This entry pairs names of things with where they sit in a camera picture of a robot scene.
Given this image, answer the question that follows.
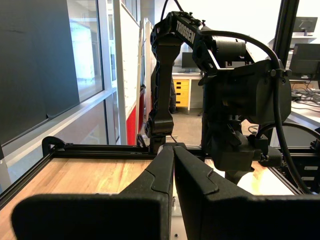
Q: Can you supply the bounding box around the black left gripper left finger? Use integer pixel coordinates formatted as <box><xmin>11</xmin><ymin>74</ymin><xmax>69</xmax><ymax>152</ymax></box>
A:
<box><xmin>11</xmin><ymin>146</ymin><xmax>175</xmax><ymax>240</ymax></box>

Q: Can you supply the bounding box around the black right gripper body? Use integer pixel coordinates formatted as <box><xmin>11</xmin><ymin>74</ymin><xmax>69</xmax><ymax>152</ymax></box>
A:
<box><xmin>212</xmin><ymin>119</ymin><xmax>256</xmax><ymax>172</ymax></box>

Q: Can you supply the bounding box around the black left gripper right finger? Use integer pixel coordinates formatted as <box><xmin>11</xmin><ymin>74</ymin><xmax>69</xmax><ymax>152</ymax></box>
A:
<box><xmin>174</xmin><ymin>146</ymin><xmax>320</xmax><ymax>240</ymax></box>

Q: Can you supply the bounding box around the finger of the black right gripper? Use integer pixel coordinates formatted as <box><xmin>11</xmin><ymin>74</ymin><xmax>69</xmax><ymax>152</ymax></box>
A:
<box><xmin>224</xmin><ymin>171</ymin><xmax>242</xmax><ymax>187</ymax></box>

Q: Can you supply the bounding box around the yellow drawer cabinet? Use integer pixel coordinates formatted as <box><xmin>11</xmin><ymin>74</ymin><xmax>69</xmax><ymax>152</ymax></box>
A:
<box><xmin>173</xmin><ymin>79</ymin><xmax>190</xmax><ymax>107</ymax></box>

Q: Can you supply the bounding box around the white office desk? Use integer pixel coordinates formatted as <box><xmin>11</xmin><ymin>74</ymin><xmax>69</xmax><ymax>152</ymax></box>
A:
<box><xmin>172</xmin><ymin>71</ymin><xmax>205</xmax><ymax>111</ymax></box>

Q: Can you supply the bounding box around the black computer monitor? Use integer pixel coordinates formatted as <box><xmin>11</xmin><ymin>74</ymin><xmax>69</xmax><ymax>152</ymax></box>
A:
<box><xmin>292</xmin><ymin>16</ymin><xmax>319</xmax><ymax>36</ymax></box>
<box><xmin>286</xmin><ymin>43</ymin><xmax>320</xmax><ymax>81</ymax></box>
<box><xmin>181</xmin><ymin>51</ymin><xmax>201</xmax><ymax>70</ymax></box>

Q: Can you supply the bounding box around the white partition panel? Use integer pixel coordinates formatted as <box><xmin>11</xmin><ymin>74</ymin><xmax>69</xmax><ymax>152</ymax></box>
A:
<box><xmin>113</xmin><ymin>0</ymin><xmax>141</xmax><ymax>146</ymax></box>

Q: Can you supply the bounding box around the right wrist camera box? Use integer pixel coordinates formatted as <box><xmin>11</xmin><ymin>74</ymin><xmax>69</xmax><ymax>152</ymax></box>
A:
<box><xmin>254</xmin><ymin>136</ymin><xmax>284</xmax><ymax>167</ymax></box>

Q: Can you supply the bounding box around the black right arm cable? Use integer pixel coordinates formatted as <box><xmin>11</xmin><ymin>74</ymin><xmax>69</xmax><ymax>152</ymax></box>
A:
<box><xmin>199</xmin><ymin>28</ymin><xmax>320</xmax><ymax>195</ymax></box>

